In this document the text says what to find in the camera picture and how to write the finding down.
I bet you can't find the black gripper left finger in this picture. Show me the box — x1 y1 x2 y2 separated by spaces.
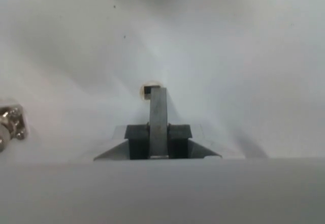
93 123 150 161

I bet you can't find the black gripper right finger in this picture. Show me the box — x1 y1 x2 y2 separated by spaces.
167 123 223 160

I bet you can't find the white task board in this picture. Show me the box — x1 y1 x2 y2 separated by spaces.
0 0 325 164

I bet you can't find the metal BNC plug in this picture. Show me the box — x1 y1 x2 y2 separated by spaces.
0 123 12 154

